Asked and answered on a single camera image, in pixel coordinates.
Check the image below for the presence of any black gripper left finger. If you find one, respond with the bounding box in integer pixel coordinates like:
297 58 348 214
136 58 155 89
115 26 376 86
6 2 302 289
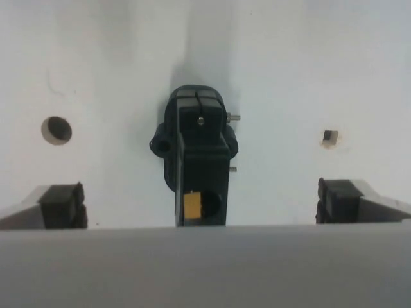
0 181 88 230

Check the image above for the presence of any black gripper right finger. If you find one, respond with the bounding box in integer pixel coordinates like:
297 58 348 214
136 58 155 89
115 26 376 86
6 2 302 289
315 177 411 225

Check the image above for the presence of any black D-SUB plug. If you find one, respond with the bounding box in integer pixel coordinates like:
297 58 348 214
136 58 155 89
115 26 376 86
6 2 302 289
149 83 241 228

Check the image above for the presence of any white task board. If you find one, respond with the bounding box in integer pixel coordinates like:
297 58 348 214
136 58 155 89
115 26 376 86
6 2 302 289
0 0 411 230

